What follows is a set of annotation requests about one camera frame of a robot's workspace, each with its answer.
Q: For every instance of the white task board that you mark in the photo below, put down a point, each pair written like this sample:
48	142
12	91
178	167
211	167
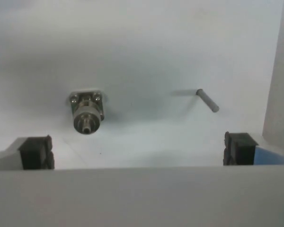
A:
142	59

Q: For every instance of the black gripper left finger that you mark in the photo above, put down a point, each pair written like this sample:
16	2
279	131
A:
35	153

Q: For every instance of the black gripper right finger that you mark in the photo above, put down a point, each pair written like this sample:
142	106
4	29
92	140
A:
239	151

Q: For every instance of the metal BNC plug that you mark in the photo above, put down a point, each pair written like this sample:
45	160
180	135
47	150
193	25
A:
87	121

